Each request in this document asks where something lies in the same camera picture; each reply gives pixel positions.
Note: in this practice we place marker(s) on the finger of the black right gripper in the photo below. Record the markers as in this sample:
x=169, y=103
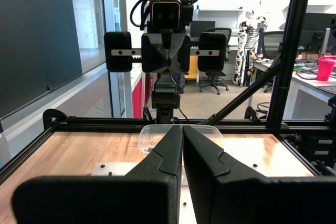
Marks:
x=181, y=56
x=153, y=56

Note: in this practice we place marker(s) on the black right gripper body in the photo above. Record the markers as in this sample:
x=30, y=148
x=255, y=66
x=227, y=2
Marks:
x=118, y=40

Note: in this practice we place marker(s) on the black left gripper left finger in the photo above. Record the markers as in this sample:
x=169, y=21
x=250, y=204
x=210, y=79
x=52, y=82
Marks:
x=105, y=200

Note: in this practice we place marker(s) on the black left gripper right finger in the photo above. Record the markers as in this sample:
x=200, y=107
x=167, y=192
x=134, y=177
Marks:
x=262, y=200

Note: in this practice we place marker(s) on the steel cylinder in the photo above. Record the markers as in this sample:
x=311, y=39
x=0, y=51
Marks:
x=149, y=150

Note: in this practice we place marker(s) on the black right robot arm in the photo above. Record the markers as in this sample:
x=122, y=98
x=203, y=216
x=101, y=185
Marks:
x=165, y=98

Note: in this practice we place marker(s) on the clear plastic container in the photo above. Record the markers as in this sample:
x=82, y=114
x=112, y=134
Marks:
x=149, y=134

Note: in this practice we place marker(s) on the yellow cabinet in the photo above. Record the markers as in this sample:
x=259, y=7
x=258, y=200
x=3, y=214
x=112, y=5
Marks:
x=193, y=68

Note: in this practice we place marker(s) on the white board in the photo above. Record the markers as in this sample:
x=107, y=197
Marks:
x=115, y=167

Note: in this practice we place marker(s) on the small dark monitor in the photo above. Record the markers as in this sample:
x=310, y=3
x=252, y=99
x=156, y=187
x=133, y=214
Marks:
x=202, y=28

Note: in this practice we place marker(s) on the black office chair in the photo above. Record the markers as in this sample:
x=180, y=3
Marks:
x=218, y=77

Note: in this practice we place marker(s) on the red cabinet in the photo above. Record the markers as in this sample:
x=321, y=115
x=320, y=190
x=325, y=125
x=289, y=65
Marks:
x=137, y=95

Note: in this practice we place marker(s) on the white black patterned robot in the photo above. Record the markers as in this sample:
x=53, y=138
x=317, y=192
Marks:
x=244, y=51

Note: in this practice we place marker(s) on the grey mesh office chair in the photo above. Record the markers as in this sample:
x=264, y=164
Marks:
x=273, y=43

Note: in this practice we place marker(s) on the white desk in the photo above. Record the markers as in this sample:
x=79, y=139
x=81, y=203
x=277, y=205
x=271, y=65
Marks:
x=302, y=93

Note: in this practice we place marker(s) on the large dark monitor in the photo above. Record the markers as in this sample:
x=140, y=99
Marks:
x=320, y=30

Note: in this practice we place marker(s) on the pink bucket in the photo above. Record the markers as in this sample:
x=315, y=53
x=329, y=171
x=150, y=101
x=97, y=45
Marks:
x=325, y=68

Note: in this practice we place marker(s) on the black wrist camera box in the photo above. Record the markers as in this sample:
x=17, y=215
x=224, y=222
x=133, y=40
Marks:
x=166, y=11

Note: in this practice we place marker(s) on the black aluminium frame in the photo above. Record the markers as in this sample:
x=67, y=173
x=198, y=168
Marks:
x=288, y=51

